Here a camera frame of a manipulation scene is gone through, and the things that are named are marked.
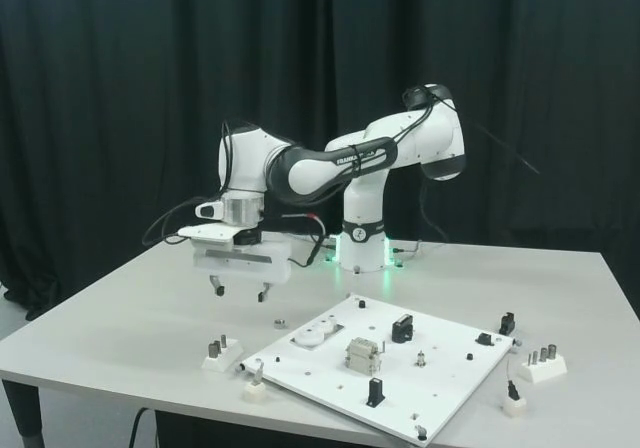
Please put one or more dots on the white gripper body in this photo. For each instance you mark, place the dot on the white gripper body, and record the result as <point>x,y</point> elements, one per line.
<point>240,265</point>

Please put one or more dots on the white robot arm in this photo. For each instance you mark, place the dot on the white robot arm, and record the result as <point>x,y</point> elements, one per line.
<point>310,168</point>

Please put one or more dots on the medium metal square peg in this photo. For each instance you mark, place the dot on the medium metal square peg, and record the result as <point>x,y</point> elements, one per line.
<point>216,349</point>

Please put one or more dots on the white square peg holder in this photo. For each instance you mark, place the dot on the white square peg holder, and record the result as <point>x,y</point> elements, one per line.
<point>220,363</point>

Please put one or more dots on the medium metal round peg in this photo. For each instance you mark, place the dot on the medium metal round peg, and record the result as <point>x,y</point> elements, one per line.
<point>542,355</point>

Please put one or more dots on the white round peg holder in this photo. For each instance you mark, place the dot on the white round peg holder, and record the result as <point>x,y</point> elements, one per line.
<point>542,370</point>

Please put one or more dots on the large metal round peg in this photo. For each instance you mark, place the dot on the large metal round peg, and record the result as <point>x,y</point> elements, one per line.
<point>552,353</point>

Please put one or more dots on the flat white mounting plate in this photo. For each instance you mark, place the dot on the flat white mounting plate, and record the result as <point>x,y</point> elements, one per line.
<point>205,233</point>

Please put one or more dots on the white large gear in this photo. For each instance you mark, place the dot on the white large gear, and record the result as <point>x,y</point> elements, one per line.
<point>306,340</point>

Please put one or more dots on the white medium gear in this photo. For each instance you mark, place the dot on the white medium gear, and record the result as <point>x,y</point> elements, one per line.
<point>331,327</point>

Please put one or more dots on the grey USB plug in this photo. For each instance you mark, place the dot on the grey USB plug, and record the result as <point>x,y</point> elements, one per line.
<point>258,375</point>

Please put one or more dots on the small white plug holder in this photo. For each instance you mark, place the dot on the small white plug holder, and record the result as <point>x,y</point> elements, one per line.
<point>514,406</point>
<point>254,393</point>

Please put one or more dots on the beige multi-pin connector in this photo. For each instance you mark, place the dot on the beige multi-pin connector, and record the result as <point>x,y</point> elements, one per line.
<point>361,357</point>

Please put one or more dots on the thin metal pin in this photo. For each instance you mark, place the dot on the thin metal pin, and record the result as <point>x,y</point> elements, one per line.
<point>382,348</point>

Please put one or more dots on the black connector block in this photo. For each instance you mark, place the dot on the black connector block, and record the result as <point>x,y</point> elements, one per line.
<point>401,330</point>

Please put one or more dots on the tall black socket block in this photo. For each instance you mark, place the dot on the tall black socket block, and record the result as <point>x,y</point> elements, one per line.
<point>376,392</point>

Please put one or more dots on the white task board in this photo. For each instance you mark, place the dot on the white task board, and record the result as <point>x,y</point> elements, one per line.
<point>440,393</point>

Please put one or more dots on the low black socket block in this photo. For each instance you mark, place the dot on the low black socket block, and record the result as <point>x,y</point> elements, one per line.
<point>484,339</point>

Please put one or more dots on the black table leg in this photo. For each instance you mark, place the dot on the black table leg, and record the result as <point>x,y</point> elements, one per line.
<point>20,413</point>

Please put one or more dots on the black curtain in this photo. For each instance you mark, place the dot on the black curtain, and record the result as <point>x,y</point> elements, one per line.
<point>100,68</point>

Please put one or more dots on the black D-SUB plug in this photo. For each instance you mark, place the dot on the black D-SUB plug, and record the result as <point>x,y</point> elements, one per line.
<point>507,323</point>

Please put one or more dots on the small white camera box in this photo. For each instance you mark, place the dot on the small white camera box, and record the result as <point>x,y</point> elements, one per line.
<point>207,210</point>

